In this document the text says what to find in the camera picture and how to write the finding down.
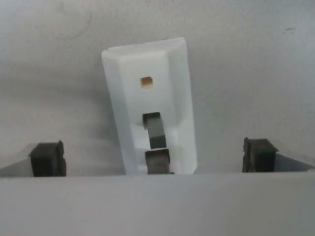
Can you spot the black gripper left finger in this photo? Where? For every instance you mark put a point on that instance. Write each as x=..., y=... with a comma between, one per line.
x=46, y=159

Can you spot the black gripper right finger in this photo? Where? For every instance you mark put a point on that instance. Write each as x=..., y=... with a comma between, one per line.
x=258, y=155

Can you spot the medium metal square peg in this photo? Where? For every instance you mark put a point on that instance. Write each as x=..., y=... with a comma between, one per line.
x=155, y=132

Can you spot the white square peg holder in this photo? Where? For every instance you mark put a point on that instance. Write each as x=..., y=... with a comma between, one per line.
x=152, y=98

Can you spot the large metal square peg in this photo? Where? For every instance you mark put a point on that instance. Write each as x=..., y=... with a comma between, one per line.
x=157, y=162

